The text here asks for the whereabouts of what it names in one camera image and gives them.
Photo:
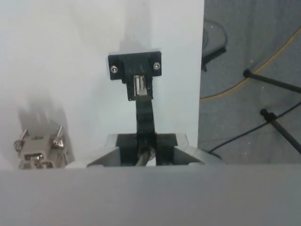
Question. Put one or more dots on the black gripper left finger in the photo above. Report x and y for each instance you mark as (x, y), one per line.
(127, 150)

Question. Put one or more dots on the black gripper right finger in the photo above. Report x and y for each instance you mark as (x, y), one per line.
(165, 150)

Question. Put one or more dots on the black USB plug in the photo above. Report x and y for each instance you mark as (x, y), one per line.
(144, 120)

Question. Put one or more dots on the white task board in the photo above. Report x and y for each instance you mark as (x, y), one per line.
(58, 58)

